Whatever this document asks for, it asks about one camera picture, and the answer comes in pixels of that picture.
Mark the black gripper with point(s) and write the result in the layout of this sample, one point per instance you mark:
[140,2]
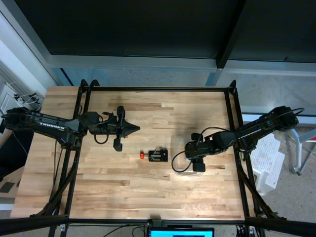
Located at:
[108,128]
[198,148]

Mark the grey metal stand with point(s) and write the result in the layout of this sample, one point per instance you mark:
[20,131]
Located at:
[298,153]

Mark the small black camera box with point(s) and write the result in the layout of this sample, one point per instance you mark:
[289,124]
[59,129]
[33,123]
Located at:
[156,223]

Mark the black aluminium table frame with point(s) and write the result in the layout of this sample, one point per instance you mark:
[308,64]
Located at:
[148,89]

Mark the black vertical pillar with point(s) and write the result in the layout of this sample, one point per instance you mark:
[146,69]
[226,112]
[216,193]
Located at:
[232,37]

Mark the laptop with blue screen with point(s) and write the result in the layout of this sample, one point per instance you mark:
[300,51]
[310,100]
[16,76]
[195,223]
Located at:
[180,234]

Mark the brown cardboard box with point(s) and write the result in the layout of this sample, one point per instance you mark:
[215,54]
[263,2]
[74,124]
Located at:
[14,176]

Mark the clear plastic tub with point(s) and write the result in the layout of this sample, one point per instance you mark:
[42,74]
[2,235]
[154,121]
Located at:
[185,173]

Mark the black clamp with red knob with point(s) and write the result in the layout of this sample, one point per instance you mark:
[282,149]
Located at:
[158,159]

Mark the white stepped packing block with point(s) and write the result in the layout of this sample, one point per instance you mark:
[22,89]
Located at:
[267,168]

